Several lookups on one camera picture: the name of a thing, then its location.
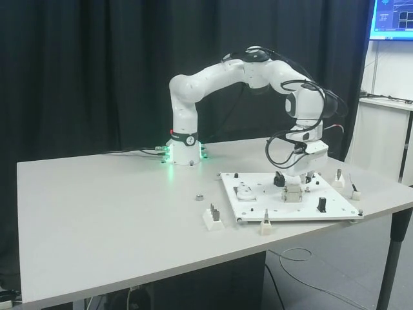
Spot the grey floor cable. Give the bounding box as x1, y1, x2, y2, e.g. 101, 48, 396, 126
279, 247, 383, 310

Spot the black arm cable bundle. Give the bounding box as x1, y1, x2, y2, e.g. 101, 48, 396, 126
222, 46, 348, 171

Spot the black cable on cabinet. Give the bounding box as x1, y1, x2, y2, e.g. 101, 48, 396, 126
359, 91, 413, 106

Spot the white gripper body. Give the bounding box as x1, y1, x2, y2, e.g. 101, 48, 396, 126
287, 148, 328, 178

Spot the white cabinet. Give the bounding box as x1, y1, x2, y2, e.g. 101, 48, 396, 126
350, 93, 413, 187

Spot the black curtain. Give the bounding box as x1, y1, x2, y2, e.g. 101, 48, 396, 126
0, 0, 377, 291

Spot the black floor cable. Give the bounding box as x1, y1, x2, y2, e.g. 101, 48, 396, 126
264, 263, 291, 310

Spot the black table leg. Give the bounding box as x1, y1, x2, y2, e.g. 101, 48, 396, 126
376, 211, 407, 310

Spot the white power strip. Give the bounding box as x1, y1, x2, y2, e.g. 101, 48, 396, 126
0, 289, 22, 308

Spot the white task board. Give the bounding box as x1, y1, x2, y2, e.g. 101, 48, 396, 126
215, 170, 365, 224

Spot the blue screen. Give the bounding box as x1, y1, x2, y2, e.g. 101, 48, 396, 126
368, 0, 413, 41

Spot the black base cable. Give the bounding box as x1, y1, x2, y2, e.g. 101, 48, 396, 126
108, 147, 169, 156

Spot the white three-hole peg holder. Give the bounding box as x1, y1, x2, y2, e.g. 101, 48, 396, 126
202, 208, 225, 231

